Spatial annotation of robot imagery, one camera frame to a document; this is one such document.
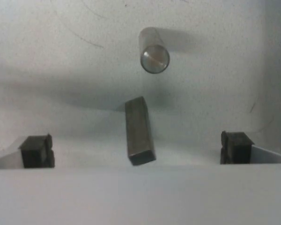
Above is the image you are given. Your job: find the thick metal round peg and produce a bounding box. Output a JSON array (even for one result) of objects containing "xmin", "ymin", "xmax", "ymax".
[{"xmin": 138, "ymin": 27, "xmax": 170, "ymax": 75}]

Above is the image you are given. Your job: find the large metal square peg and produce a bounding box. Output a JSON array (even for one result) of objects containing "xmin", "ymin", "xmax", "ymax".
[{"xmin": 124, "ymin": 96, "xmax": 157, "ymax": 166}]

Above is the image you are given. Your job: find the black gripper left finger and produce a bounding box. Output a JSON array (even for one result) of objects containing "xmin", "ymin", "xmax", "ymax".
[{"xmin": 0, "ymin": 133, "xmax": 56, "ymax": 170}]

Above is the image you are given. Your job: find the white task board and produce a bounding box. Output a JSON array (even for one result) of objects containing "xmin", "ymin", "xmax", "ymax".
[{"xmin": 0, "ymin": 0, "xmax": 266, "ymax": 169}]

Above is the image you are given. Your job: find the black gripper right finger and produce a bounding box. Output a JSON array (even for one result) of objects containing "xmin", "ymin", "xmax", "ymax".
[{"xmin": 220, "ymin": 130, "xmax": 281, "ymax": 165}]

